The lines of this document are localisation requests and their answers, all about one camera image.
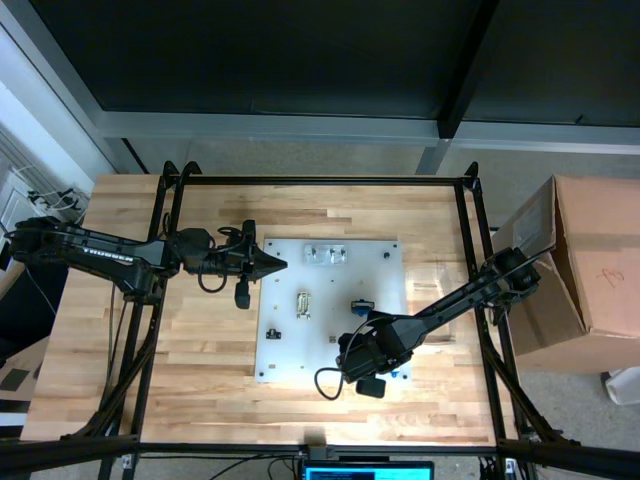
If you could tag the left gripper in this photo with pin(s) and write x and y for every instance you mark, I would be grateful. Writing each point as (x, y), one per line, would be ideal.
(249, 240)

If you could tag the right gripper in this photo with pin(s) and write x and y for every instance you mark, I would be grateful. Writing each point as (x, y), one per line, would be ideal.
(362, 357)

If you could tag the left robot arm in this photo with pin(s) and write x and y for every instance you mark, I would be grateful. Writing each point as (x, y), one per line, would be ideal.
(105, 255)

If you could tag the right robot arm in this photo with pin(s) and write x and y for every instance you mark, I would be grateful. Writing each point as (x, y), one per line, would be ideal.
(460, 295)

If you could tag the white task board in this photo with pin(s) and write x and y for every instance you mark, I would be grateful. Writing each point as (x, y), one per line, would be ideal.
(290, 270)

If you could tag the blue socket block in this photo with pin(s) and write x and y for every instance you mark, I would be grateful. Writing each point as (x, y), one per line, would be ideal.
(369, 312)
(356, 311)

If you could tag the tall black block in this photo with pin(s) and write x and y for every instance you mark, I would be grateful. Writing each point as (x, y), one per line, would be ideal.
(273, 334)

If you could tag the clear plastic container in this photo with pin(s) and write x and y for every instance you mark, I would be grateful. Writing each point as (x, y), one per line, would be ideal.
(425, 280)

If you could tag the blue screen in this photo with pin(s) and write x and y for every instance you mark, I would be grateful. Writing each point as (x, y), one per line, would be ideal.
(365, 472)

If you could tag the cardboard box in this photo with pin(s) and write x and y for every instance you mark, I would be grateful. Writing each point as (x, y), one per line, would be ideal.
(600, 280)

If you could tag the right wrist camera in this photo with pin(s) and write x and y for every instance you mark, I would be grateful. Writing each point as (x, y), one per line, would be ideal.
(371, 388)

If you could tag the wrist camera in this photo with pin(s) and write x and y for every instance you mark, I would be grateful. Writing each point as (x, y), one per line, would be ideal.
(371, 388)
(242, 296)

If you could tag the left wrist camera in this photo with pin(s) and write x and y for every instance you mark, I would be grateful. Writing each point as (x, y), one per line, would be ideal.
(242, 296)

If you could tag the black frame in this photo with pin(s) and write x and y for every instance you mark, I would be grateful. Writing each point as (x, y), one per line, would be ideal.
(320, 178)

